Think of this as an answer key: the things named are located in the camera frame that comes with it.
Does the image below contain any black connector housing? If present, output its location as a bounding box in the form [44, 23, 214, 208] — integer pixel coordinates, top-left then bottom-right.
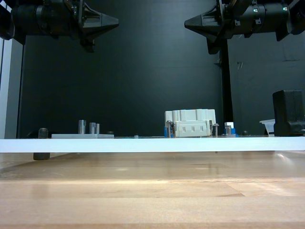
[272, 90, 305, 137]

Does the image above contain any grey metal plate with pegs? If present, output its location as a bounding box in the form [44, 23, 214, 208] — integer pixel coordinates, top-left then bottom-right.
[51, 119, 115, 139]

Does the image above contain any grey HAN10E socket housing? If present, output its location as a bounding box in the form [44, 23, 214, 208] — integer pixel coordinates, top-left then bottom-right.
[164, 109, 220, 138]

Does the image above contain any black aluminium frame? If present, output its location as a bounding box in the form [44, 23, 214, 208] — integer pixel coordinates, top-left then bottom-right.
[214, 39, 234, 125]

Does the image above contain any small blue white socket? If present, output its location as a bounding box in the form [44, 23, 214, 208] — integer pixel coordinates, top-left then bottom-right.
[224, 121, 237, 137]

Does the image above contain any white plastic task board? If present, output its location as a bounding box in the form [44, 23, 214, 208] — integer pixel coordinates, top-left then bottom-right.
[0, 137, 305, 154]

